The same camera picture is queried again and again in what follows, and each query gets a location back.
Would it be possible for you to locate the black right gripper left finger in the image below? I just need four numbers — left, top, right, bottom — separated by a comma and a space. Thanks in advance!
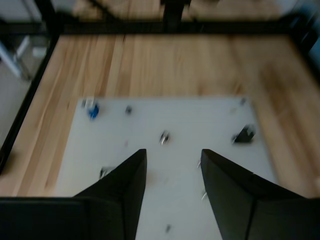
0, 149, 147, 240

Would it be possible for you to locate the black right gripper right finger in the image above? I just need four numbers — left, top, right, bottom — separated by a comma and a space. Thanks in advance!
201, 149, 320, 240

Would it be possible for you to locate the clear plastic connector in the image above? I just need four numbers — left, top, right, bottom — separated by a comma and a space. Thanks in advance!
159, 129, 171, 145

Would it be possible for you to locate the white task board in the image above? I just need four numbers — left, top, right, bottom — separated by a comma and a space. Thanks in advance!
53, 96, 278, 240

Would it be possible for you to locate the blue square mount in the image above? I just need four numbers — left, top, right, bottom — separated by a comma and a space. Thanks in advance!
87, 104, 100, 121

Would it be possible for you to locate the black aluminium table frame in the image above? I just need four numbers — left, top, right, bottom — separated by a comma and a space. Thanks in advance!
0, 0, 320, 176

